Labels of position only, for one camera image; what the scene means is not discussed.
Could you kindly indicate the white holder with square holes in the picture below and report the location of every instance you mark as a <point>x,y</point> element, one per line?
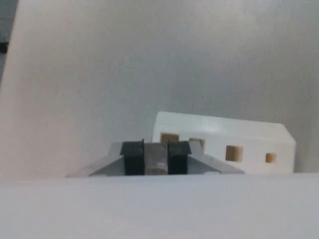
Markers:
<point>224,132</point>

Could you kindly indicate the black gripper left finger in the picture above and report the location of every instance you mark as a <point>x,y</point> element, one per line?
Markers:
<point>133,159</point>

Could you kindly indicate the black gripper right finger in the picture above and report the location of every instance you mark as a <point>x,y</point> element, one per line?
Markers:
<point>177,159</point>

